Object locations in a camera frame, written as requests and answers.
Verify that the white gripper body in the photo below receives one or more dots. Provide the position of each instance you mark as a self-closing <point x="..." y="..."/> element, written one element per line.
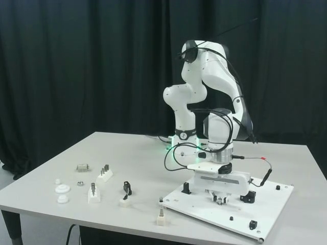
<point x="219" y="187"/>

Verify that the metal BNC plug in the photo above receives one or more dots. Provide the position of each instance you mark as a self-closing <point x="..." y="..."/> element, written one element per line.
<point x="219" y="201"/>

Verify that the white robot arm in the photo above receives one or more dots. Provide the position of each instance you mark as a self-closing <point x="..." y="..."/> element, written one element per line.
<point x="194" y="76"/>

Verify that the white task board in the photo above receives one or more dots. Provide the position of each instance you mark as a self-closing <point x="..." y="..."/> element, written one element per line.
<point x="242" y="217"/>

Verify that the black D-SUB plug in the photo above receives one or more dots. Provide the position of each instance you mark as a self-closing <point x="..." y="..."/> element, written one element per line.
<point x="251" y="197"/>

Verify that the thin black rod red tag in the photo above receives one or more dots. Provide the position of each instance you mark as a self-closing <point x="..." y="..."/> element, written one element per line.
<point x="267" y="176"/>

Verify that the metal square peg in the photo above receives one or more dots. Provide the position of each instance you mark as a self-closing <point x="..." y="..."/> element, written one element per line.
<point x="107" y="168"/>
<point x="161" y="212"/>

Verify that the white small square holder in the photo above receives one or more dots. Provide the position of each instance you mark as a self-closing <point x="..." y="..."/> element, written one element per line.
<point x="161" y="221"/>

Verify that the white round plug holder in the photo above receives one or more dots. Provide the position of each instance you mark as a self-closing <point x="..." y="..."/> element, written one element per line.
<point x="125" y="203"/>

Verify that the white long peg holder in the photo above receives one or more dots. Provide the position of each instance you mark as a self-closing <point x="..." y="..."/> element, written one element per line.
<point x="103" y="178"/>

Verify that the white wedge holder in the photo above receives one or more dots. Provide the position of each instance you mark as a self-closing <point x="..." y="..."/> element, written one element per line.
<point x="94" y="199"/>

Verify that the metal bolt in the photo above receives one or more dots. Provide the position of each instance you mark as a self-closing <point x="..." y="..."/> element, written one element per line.
<point x="93" y="187"/>

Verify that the silver metal hex nut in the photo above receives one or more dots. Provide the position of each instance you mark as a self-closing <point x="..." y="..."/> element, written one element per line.
<point x="80" y="183"/>

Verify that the grey metal connector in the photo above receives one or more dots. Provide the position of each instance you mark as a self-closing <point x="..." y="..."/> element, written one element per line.
<point x="83" y="168"/>

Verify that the white medium gear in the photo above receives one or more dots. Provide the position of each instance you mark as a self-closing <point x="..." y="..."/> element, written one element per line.
<point x="62" y="199"/>

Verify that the white large gear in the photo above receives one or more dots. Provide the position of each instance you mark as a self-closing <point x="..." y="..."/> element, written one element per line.
<point x="62" y="190"/>

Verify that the white small gear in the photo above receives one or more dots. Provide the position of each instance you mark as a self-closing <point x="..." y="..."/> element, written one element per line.
<point x="57" y="181"/>

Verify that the black curtain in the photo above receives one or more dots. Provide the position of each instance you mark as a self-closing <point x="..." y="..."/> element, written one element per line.
<point x="76" y="63"/>

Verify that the black table leg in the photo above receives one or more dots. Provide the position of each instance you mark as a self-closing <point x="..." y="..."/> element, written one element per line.
<point x="11" y="227"/>

